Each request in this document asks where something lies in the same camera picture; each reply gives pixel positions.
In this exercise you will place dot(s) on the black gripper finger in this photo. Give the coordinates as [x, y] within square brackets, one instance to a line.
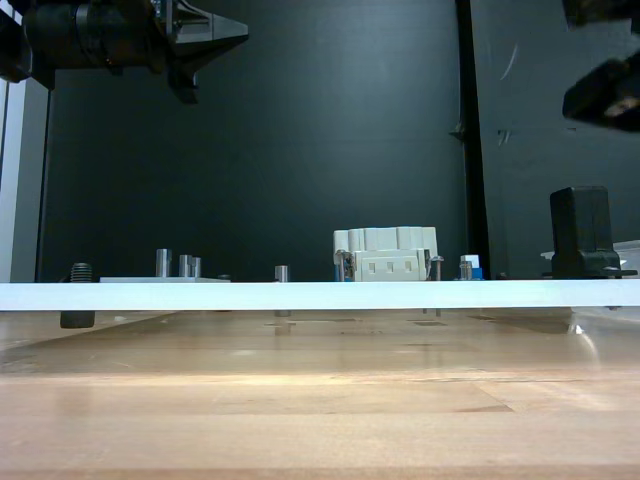
[200, 55]
[215, 30]

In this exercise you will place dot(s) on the small metal bar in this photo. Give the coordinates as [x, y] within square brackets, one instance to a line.
[196, 267]
[185, 266]
[282, 274]

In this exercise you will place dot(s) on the white taskboard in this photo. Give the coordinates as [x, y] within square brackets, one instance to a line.
[320, 296]

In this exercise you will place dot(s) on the black connector socket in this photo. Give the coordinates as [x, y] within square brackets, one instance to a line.
[580, 225]

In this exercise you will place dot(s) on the clear plastic tub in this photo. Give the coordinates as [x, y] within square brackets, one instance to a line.
[630, 250]

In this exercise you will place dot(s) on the small blue holder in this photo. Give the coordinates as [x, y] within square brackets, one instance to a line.
[472, 267]

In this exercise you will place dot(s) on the beige connector housing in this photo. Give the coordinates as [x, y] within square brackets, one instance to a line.
[385, 250]

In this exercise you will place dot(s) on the black metal frame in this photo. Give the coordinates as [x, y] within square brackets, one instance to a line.
[472, 150]

